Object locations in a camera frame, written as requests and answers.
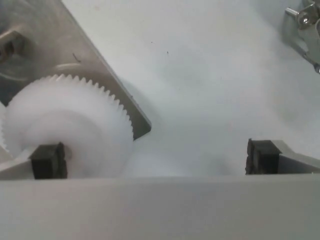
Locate white task board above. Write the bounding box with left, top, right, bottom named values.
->
left=0, top=0, right=320, bottom=180

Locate beige metal connector block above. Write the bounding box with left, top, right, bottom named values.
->
left=283, top=0, right=320, bottom=75

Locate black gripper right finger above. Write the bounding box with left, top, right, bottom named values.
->
left=246, top=137, right=320, bottom=176

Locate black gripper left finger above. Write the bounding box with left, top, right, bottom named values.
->
left=0, top=141, right=69, bottom=180

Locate white large gear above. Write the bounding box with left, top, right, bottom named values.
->
left=0, top=74, right=135, bottom=179

